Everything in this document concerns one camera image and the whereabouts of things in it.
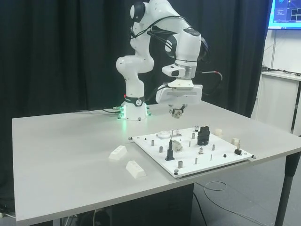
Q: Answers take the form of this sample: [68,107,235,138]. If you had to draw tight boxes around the black base cables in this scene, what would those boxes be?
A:
[77,107,125,116]

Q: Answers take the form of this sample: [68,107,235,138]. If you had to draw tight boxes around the white cabinet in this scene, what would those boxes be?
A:
[254,70,301,136]

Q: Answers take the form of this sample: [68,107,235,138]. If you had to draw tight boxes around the white USB plug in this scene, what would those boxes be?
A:
[171,139,183,153]

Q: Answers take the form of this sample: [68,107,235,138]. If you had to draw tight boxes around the white holder with holes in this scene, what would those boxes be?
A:
[108,145,128,161]
[125,160,147,180]

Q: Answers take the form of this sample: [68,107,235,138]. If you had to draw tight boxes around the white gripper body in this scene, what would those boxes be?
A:
[155,84,203,105]

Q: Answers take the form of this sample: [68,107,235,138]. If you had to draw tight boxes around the black table leg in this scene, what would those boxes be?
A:
[274,150,299,226]

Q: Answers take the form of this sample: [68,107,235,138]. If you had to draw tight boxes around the black curtains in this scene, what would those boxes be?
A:
[0,0,273,212]

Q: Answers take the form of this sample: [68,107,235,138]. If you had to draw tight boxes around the blue screen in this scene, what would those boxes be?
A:
[267,0,301,31]

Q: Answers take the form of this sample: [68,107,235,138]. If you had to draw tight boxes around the black D-SUB plug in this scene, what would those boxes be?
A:
[197,125,211,146]

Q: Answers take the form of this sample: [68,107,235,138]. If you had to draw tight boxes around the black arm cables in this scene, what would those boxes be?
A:
[128,14,223,96]

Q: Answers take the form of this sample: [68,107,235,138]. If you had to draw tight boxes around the grey floor cable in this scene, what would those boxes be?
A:
[196,180,228,203]

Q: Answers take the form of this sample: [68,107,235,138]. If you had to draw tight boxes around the white task board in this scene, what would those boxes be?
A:
[128,126,257,180]

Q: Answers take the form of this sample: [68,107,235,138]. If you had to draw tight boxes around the black Ethernet plug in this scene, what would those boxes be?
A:
[165,140,175,162]

